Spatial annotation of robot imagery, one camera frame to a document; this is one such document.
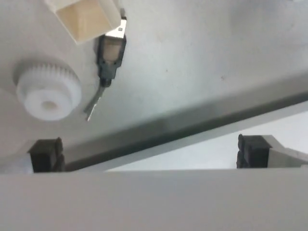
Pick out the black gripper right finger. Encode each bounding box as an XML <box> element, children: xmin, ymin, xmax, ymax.
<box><xmin>237</xmin><ymin>133</ymin><xmax>308</xmax><ymax>169</ymax></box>

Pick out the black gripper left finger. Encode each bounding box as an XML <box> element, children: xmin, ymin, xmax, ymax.
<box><xmin>0</xmin><ymin>137</ymin><xmax>66</xmax><ymax>173</ymax></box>

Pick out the white medium gear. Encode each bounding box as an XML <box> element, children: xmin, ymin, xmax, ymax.
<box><xmin>13</xmin><ymin>57</ymin><xmax>82</xmax><ymax>121</ymax></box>

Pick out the white task board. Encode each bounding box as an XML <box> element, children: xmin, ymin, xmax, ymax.
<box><xmin>64</xmin><ymin>92</ymin><xmax>308</xmax><ymax>172</ymax></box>

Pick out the black USB plug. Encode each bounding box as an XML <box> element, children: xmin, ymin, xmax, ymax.
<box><xmin>83</xmin><ymin>8</ymin><xmax>128</xmax><ymax>122</ymax></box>

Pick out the white square plug holder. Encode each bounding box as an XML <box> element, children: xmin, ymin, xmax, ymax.
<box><xmin>44</xmin><ymin>0</ymin><xmax>122</xmax><ymax>45</ymax></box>

